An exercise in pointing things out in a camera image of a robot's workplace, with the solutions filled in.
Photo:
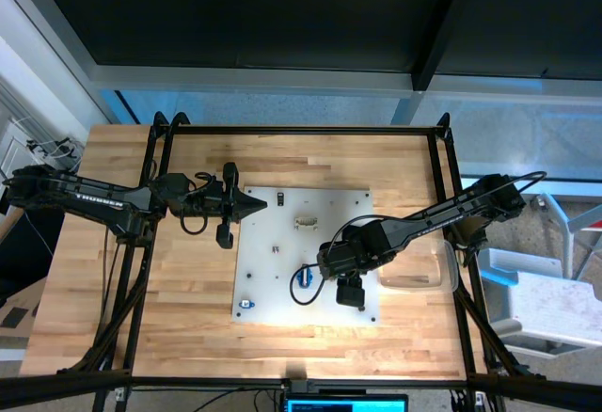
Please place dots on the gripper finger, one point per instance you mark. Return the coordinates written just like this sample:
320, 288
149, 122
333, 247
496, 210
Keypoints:
249, 199
249, 210

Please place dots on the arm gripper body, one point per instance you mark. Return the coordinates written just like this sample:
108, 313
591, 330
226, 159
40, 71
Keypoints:
230, 205
350, 296

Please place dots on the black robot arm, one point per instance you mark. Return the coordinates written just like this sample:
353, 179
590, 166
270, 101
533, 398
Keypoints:
423, 224
94, 198

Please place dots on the white taskboard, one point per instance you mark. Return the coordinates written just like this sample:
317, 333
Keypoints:
263, 289

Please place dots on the small black socket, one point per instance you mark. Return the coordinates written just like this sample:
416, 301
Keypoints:
280, 199

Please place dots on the beige connector housing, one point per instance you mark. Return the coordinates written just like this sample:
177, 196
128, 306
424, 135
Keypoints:
306, 223

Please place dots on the clear plastic tub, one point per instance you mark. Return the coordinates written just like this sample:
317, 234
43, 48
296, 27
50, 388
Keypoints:
414, 280

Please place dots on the blue white connector block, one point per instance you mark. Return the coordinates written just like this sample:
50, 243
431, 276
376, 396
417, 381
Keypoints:
245, 304

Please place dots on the laptop screen blue edge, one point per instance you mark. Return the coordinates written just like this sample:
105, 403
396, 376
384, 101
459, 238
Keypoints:
345, 405

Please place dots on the white metal cart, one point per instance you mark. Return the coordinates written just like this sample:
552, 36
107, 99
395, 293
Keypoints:
545, 299

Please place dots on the grey metal stand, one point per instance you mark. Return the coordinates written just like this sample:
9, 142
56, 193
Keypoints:
566, 242

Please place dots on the brown cardboard box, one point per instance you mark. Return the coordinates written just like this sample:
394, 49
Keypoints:
26, 301

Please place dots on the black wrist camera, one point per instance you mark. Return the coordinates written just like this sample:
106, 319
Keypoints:
329, 261

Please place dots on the blue clamp mount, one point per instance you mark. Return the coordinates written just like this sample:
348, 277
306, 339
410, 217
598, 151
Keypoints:
305, 276

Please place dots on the black metal frame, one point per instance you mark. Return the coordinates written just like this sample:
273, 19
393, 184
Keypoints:
301, 130

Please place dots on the black camera on frame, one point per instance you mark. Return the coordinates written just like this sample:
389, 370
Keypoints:
298, 380

